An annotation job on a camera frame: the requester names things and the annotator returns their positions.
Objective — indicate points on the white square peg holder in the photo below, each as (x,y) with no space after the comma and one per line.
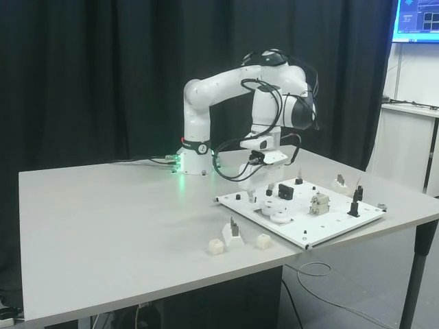
(340,185)

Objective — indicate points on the black USB plug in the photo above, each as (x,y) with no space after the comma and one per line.
(353,209)

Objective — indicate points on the blue screen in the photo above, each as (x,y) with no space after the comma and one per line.
(416,20)

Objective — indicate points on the black D-SUB plug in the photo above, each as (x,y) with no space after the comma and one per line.
(358,193)

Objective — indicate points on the metal hex nut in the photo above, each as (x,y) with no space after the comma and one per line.
(382,206)

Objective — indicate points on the black waterproof plug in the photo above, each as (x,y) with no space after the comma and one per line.
(285,192)

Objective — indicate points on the white power strip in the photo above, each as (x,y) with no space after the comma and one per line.
(7,321)

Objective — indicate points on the white medium gear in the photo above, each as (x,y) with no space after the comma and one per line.
(268,209)

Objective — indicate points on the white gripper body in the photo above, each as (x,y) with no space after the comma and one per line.
(254,176)

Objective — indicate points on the black table leg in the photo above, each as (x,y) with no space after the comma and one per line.
(420,267)

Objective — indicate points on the flat white mounting plate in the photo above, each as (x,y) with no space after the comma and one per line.
(274,157)

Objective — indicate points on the metal bolt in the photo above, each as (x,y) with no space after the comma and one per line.
(299,178)

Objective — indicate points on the small white cube holder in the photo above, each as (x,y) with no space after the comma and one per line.
(216,247)
(264,241)

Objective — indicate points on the white large gear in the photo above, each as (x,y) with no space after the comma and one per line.
(279,218)

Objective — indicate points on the white task board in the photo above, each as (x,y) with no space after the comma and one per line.
(326,226)

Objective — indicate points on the white round peg holder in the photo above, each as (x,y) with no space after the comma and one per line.
(233,240)

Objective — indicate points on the white cabinet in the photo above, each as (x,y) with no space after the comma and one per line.
(404,147)

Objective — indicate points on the black curtain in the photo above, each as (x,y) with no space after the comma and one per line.
(103,68)

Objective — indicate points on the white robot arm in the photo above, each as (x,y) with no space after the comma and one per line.
(219,85)

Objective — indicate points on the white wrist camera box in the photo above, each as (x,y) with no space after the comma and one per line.
(257,142)

